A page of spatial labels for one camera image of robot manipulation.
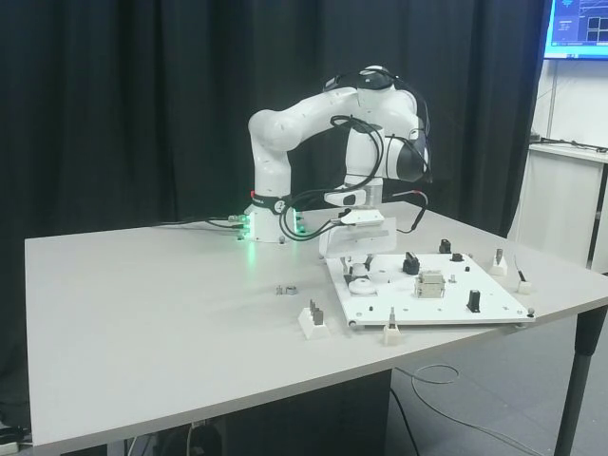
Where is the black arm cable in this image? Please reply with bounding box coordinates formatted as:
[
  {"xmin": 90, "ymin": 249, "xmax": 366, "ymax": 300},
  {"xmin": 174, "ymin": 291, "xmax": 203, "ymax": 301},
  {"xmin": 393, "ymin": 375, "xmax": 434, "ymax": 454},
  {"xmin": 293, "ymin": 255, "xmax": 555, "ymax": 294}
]
[{"xmin": 330, "ymin": 70, "xmax": 434, "ymax": 191}]

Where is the beige waterproof plug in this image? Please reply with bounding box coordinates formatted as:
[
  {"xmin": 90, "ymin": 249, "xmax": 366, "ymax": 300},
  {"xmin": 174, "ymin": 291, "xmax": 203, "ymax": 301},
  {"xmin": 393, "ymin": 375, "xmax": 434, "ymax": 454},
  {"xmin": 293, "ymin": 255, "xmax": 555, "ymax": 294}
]
[{"xmin": 415, "ymin": 269, "xmax": 447, "ymax": 301}]

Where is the black base cable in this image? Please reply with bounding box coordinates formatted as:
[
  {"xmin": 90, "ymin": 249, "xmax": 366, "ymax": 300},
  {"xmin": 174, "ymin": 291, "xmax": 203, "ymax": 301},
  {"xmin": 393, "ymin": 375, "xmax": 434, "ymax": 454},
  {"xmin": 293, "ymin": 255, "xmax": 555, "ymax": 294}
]
[{"xmin": 159, "ymin": 216, "xmax": 251, "ymax": 232}]

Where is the black table leg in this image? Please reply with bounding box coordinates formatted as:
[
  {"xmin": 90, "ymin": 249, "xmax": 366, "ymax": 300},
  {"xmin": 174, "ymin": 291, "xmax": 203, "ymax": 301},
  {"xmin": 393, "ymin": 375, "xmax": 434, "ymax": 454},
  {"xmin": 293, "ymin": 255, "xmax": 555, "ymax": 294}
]
[{"xmin": 554, "ymin": 311, "xmax": 602, "ymax": 456}]

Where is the white task board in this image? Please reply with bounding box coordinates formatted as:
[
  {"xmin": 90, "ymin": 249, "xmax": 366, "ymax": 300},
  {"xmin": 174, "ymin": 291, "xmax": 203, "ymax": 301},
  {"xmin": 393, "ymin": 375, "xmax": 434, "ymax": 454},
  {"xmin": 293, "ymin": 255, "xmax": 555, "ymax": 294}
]
[{"xmin": 322, "ymin": 251, "xmax": 538, "ymax": 329}]

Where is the white square peg holder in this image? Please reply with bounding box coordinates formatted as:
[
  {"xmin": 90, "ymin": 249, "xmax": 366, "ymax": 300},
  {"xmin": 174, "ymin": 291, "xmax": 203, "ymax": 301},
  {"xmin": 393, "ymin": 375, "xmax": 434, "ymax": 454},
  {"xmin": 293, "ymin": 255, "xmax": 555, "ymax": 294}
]
[{"xmin": 297, "ymin": 306, "xmax": 332, "ymax": 341}]

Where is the white cabinet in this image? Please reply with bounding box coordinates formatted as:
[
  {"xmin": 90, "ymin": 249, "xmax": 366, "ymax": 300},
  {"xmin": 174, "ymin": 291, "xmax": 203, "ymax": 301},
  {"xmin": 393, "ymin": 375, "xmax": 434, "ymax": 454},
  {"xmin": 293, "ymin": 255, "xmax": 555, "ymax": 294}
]
[{"xmin": 505, "ymin": 141, "xmax": 608, "ymax": 276}]

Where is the thin black rod on wire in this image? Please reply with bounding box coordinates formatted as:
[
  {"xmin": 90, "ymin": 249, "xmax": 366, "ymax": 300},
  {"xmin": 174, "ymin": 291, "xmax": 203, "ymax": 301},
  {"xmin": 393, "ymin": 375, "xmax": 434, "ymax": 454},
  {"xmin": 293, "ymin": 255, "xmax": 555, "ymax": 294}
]
[{"xmin": 396, "ymin": 188, "xmax": 432, "ymax": 235}]

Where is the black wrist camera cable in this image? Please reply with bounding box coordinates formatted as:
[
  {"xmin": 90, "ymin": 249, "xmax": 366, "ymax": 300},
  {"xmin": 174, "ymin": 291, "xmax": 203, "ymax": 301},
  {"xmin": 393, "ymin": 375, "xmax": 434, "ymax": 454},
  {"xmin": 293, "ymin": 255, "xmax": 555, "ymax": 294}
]
[{"xmin": 278, "ymin": 188, "xmax": 348, "ymax": 246}]

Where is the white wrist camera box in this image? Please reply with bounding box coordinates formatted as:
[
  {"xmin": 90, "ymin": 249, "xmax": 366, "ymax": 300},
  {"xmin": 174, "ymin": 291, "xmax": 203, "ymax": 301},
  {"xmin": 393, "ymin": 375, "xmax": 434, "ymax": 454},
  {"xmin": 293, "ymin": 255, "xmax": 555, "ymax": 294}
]
[{"xmin": 324, "ymin": 187, "xmax": 368, "ymax": 208}]

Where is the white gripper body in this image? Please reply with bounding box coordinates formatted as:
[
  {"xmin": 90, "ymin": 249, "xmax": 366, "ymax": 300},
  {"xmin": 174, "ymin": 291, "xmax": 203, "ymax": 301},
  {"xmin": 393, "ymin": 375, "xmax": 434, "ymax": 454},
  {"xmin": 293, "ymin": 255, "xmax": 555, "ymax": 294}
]
[{"xmin": 318, "ymin": 217, "xmax": 398, "ymax": 260}]

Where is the blue screen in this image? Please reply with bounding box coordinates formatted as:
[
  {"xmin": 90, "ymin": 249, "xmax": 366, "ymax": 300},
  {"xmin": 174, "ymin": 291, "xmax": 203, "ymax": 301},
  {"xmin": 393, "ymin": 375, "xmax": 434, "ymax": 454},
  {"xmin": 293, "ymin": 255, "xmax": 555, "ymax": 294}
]
[{"xmin": 542, "ymin": 0, "xmax": 608, "ymax": 61}]

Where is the grey floor cable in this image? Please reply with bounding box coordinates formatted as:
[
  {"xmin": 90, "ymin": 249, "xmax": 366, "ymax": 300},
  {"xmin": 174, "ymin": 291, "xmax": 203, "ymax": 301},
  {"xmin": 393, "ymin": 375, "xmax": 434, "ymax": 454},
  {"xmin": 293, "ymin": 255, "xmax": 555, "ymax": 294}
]
[{"xmin": 410, "ymin": 363, "xmax": 569, "ymax": 456}]

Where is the black curtain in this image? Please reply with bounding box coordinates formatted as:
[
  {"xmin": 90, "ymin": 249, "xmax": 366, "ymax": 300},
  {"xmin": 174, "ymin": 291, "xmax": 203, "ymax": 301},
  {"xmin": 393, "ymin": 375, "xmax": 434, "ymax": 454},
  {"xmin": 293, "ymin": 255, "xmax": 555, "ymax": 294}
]
[{"xmin": 0, "ymin": 0, "xmax": 557, "ymax": 428}]

